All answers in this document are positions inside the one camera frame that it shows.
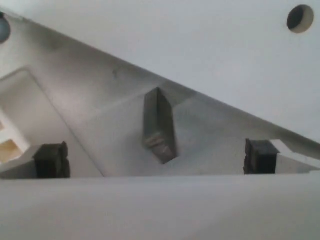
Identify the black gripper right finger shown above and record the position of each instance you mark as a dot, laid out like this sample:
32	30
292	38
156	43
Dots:
261	157

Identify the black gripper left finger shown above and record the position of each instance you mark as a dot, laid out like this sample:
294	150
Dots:
51	160

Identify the white peg holder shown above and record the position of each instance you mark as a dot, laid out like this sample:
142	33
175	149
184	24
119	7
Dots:
27	100

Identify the metal square peg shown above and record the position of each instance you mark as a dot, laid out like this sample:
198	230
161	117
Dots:
157	125

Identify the white task board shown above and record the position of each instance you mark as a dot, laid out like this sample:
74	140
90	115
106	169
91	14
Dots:
200	37

